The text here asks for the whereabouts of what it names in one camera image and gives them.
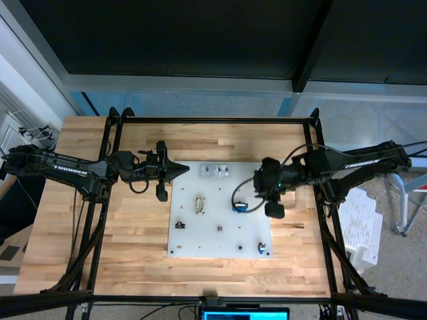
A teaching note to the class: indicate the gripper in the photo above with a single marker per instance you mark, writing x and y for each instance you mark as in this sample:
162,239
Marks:
162,173
268,181

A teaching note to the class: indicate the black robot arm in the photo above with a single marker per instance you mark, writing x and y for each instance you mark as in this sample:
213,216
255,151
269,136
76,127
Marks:
362,164
66,168

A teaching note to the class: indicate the blue and black connector block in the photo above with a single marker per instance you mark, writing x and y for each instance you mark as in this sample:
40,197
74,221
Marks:
241,208

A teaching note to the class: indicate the grey rectangular connector housing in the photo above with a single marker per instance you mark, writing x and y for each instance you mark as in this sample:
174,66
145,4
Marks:
200,205

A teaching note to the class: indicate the clear plastic tub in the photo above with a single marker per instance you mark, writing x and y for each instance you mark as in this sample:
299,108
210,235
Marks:
293,201

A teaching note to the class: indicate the silver block with two posts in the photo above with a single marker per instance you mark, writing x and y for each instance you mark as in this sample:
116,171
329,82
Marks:
215,171

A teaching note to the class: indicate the small black clamp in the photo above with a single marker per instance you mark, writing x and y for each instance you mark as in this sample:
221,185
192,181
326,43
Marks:
180,225

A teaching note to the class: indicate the small blue RJ45 socket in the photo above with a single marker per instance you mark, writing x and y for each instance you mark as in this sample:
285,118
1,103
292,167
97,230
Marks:
262,248

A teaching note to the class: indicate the white task board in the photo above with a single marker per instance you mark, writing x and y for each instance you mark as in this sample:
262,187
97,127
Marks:
207,240

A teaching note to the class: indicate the white styrofoam block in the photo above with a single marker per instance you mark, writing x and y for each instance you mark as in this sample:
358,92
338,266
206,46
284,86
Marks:
362,230

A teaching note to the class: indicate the blue lit screen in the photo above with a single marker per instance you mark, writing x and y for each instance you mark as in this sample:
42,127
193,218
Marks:
243,315

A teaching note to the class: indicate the grey metal tube stand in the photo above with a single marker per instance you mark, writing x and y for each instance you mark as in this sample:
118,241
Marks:
402,206

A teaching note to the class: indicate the red and white panel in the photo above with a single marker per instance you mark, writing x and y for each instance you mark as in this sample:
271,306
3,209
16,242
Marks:
421,186

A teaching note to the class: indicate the brown cardboard box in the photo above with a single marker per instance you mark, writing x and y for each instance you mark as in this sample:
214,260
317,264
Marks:
16,240

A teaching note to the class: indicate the black aluminium frame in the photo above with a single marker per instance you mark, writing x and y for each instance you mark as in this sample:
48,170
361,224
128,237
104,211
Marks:
213,119

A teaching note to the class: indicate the black camera box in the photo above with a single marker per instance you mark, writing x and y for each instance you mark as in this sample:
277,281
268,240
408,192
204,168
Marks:
213,301

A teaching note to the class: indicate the black vertical post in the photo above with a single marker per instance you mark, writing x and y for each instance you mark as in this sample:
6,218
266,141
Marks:
310,53

